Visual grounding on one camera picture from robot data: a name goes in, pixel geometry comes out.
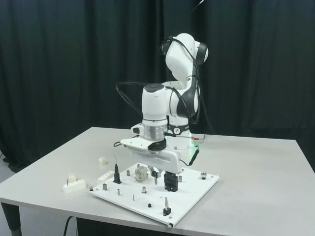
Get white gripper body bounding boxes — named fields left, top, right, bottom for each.
left=131, top=147, right=184, bottom=173

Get white peg holder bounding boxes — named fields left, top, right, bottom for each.
left=97, top=171, right=116, bottom=182
left=63, top=180, right=87, bottom=195

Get beige metal connector block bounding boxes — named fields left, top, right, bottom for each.
left=134, top=167, right=148, bottom=184

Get black D-SUB plug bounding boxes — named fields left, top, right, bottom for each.
left=163, top=172, right=179, bottom=192

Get white task board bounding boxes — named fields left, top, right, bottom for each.
left=88, top=162, right=221, bottom=228

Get flat white mounting plate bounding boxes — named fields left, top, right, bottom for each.
left=120, top=139, right=154, bottom=151

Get black plug with metal tip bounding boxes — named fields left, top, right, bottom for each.
left=162, top=198, right=172, bottom=216

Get black table leg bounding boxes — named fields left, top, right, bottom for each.
left=1, top=203, right=22, bottom=236

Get black curtains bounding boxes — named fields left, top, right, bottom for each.
left=0, top=0, right=315, bottom=170

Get thin black rod on wire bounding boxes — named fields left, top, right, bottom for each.
left=181, top=133, right=207, bottom=167

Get silver flange ring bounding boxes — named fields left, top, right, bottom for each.
left=142, top=125, right=165, bottom=140

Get black plug with thin wire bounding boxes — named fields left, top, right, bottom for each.
left=112, top=155, right=123, bottom=184

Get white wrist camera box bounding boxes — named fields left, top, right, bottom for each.
left=130, top=125, right=143, bottom=137

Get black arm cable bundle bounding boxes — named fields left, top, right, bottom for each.
left=113, top=35, right=205, bottom=148

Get black floor cable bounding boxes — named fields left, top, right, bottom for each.
left=64, top=215, right=75, bottom=236

